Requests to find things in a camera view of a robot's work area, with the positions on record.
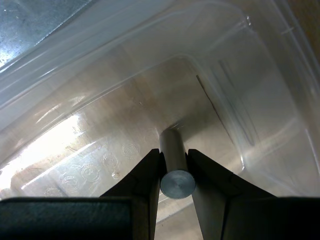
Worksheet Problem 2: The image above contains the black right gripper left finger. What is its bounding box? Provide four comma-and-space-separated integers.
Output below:
0, 148, 168, 240

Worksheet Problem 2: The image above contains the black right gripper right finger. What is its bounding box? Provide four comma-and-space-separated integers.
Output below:
185, 148, 320, 240

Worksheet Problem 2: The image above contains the silver metal cylinder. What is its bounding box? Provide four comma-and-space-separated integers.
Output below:
158, 128, 197, 200

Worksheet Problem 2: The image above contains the clear plastic tub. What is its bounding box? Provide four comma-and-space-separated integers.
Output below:
0, 0, 320, 240

